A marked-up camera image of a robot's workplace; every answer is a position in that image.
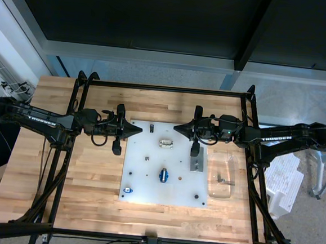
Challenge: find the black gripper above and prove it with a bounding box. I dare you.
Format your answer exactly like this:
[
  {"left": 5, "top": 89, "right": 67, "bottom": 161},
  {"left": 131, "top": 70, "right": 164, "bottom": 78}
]
[
  {"left": 171, "top": 103, "right": 224, "bottom": 160},
  {"left": 94, "top": 101, "right": 145, "bottom": 158}
]

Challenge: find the steel 16mm cylinder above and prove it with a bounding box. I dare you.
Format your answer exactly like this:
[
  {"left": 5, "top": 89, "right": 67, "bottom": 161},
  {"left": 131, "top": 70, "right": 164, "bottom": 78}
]
[{"left": 215, "top": 172, "right": 229, "bottom": 184}]

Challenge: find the white connector housing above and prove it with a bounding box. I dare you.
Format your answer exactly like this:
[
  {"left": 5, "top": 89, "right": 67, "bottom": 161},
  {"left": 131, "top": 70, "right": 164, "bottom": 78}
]
[{"left": 158, "top": 138, "right": 175, "bottom": 150}]

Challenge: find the aluminium block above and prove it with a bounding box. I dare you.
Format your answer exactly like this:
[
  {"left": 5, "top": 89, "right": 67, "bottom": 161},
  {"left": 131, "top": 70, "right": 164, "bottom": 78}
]
[{"left": 189, "top": 146, "right": 206, "bottom": 172}]

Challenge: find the white board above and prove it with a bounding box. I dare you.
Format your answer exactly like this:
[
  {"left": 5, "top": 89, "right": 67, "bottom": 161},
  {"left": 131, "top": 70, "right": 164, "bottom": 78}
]
[{"left": 116, "top": 119, "right": 215, "bottom": 208}]

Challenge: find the blue round socket base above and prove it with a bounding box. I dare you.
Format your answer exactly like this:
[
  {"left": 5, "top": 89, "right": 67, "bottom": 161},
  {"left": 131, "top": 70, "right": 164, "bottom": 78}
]
[{"left": 157, "top": 167, "right": 172, "bottom": 185}]

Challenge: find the clear plastic tub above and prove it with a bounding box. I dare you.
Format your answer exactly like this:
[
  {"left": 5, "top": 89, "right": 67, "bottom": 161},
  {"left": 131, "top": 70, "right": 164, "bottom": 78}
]
[{"left": 205, "top": 151, "right": 239, "bottom": 201}]

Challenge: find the grey metal stand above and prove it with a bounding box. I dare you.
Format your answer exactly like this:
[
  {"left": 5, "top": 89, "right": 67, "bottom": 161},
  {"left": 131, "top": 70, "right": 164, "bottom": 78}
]
[{"left": 303, "top": 137, "right": 326, "bottom": 201}]

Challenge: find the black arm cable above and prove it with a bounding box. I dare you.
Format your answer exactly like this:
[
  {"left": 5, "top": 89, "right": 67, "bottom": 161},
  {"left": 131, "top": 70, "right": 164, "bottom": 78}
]
[
  {"left": 194, "top": 130, "right": 221, "bottom": 147},
  {"left": 90, "top": 127, "right": 109, "bottom": 147}
]

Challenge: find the black table-level camera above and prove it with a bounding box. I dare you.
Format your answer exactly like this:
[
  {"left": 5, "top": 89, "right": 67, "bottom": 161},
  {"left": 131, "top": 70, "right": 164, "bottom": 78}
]
[{"left": 144, "top": 230, "right": 163, "bottom": 244}]

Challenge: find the white power strip with cables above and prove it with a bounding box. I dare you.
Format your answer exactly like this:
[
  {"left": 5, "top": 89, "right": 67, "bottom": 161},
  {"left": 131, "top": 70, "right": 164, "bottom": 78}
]
[{"left": 0, "top": 79, "right": 35, "bottom": 101}]

